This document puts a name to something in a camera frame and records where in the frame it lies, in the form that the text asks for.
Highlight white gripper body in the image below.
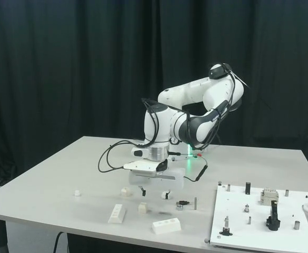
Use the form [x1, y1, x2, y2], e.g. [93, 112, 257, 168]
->
[128, 168, 184, 191]

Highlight white holder with square holes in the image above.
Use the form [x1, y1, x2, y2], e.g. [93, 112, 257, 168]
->
[107, 203, 127, 225]

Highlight flat white wrist plate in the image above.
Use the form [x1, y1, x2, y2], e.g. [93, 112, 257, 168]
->
[123, 159, 168, 177]

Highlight white holder with round holes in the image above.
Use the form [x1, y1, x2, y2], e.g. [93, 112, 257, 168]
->
[151, 218, 182, 235]

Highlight white task board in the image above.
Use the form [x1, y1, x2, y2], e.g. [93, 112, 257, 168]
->
[210, 183, 308, 249]

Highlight black D-SUB plug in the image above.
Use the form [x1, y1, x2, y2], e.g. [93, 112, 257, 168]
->
[265, 201, 281, 233]

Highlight black curtain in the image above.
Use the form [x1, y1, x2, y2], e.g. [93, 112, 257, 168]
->
[0, 0, 308, 187]

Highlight silver wrist ring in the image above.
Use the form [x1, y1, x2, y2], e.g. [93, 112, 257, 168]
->
[146, 147, 169, 162]

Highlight thin black rod with wire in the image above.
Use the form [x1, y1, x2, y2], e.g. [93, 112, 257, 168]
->
[184, 153, 208, 182]

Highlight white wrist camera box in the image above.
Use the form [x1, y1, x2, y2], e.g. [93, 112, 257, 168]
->
[131, 148, 147, 159]

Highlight black looped wrist cable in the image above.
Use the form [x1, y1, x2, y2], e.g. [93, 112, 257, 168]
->
[97, 139, 154, 174]

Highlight black cable under table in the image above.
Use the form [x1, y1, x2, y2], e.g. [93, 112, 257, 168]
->
[54, 231, 65, 253]

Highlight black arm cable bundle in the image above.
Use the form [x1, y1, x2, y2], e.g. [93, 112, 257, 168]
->
[141, 62, 250, 149]

